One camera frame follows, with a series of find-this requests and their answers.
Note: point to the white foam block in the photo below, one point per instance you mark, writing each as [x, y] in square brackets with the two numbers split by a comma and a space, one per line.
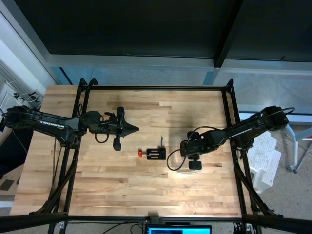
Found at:
[264, 165]

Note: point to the grey metal chair frame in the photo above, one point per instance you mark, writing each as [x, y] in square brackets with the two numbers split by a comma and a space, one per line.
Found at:
[295, 156]

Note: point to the black vise with red knob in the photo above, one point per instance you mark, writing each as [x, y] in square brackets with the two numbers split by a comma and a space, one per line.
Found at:
[152, 154]

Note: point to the clear plastic tub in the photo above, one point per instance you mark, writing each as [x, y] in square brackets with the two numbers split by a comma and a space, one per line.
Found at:
[175, 141]

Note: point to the black metal table frame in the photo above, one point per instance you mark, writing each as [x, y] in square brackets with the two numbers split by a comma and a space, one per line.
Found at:
[29, 219]

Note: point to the black vertical post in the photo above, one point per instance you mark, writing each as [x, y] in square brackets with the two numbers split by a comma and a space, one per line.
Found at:
[226, 36]

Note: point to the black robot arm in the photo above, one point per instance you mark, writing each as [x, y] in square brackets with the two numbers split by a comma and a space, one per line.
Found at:
[51, 124]
[243, 129]

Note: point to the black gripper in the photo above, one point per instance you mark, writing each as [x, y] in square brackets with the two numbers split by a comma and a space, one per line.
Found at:
[195, 165]
[117, 143]

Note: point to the laptop with blue screen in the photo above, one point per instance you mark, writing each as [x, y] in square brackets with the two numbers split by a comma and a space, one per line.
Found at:
[178, 230]

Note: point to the brown cardboard box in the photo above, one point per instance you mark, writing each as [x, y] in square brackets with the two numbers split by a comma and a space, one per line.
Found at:
[14, 175]

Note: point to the small black table camera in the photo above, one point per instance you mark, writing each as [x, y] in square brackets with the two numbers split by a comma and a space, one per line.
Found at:
[154, 217]

